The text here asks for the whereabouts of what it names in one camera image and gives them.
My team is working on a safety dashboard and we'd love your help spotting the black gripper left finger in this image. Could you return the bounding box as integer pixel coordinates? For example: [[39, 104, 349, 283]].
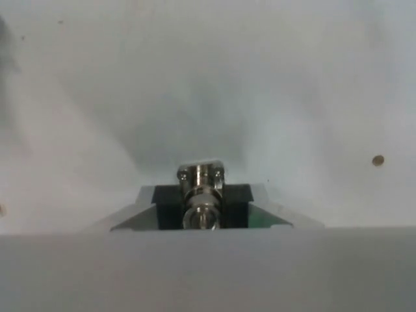
[[79, 184, 186, 232]]

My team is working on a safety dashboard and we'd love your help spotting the white task board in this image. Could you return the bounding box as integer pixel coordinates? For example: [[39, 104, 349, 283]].
[[0, 0, 416, 237]]

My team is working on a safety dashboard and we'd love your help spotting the metal BNC plug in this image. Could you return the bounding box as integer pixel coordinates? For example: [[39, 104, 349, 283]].
[[181, 187, 226, 231]]

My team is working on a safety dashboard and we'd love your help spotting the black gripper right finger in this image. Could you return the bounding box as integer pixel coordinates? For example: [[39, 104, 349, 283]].
[[222, 183, 326, 231]]

